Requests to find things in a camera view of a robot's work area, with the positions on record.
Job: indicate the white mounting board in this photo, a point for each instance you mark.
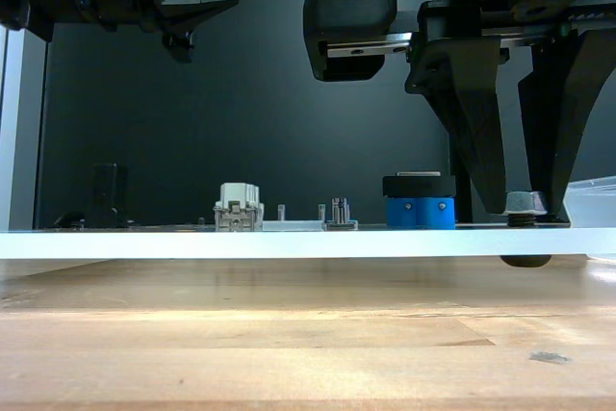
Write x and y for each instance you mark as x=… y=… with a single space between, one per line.
x=289 y=242

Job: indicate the clear plastic tub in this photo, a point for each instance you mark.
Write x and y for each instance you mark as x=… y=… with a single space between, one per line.
x=592 y=218

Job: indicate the black threaded stud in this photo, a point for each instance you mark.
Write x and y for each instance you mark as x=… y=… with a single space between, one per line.
x=524 y=221

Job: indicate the clear block with screws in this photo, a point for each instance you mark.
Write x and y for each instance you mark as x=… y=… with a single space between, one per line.
x=293 y=225

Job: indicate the blue and black D-sub connector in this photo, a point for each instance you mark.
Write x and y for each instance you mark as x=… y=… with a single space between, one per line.
x=418 y=209

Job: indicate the grey connector housing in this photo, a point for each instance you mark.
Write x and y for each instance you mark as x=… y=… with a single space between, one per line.
x=238 y=209

